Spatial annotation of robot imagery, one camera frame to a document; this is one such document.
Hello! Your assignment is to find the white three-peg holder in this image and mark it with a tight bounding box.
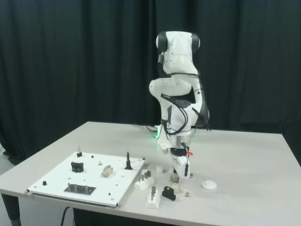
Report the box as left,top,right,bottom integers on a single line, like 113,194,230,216
133,173,155,191

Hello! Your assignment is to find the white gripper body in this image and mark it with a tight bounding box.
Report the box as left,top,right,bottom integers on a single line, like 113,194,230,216
172,155,191,181

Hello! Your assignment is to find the white large gear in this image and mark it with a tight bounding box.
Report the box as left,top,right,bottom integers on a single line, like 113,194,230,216
201,179,217,190

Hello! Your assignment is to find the tall black upright plug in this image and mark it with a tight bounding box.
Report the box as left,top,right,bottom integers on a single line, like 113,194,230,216
124,145,133,170

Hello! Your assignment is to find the black curtain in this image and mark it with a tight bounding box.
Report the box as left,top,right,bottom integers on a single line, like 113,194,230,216
0,0,301,165

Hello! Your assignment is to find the black D-SUB plug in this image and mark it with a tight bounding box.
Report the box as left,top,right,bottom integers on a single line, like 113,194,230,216
161,186,177,201

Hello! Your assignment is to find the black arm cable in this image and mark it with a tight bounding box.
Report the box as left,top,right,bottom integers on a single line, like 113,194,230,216
158,72,211,132

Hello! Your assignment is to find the white long peg holder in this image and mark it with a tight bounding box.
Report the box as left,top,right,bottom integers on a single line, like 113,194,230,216
145,188,161,210

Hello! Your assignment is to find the dark table leg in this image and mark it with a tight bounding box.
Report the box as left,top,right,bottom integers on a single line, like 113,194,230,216
1,194,21,226

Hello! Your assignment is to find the black floor cable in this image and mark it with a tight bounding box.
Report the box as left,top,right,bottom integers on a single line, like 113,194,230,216
60,206,74,226

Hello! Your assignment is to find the white task board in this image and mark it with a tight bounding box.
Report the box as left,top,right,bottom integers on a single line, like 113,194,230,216
24,152,146,209

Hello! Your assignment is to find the thin black rod red tag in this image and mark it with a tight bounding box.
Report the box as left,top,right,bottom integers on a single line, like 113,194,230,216
181,141,194,177

